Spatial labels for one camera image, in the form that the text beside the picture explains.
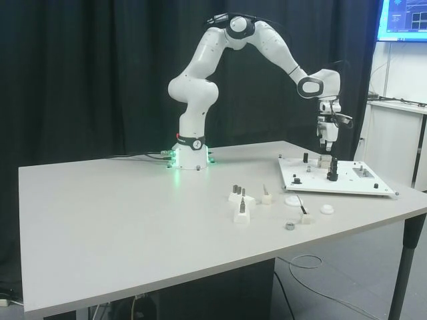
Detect black curtains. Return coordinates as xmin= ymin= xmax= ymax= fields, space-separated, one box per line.
xmin=0 ymin=0 xmax=383 ymax=303

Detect white cabinet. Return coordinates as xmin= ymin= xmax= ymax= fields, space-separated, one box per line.
xmin=352 ymin=99 xmax=427 ymax=193

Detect black cables at robot foot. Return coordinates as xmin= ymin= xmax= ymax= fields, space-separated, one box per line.
xmin=109 ymin=150 xmax=177 ymax=165

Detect black D-SUB plug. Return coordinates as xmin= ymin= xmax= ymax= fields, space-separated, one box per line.
xmin=326 ymin=157 xmax=340 ymax=181

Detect black floor cable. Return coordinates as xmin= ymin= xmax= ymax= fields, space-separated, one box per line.
xmin=273 ymin=270 xmax=303 ymax=320

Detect blue screen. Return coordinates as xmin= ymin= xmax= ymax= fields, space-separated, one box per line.
xmin=376 ymin=0 xmax=427 ymax=43

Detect white holder with three holes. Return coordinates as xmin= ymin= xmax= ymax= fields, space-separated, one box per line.
xmin=228 ymin=190 xmax=257 ymax=203

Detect grey floor cable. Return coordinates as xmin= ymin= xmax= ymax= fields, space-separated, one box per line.
xmin=287 ymin=254 xmax=390 ymax=320

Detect white bolt holder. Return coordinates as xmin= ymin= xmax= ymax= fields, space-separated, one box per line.
xmin=232 ymin=208 xmax=252 ymax=227

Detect white task board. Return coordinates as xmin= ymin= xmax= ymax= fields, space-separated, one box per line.
xmin=278 ymin=153 xmax=400 ymax=200

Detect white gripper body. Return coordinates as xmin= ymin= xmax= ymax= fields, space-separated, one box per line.
xmin=316 ymin=121 xmax=338 ymax=143

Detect black table leg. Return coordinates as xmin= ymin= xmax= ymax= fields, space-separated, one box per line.
xmin=388 ymin=213 xmax=427 ymax=320

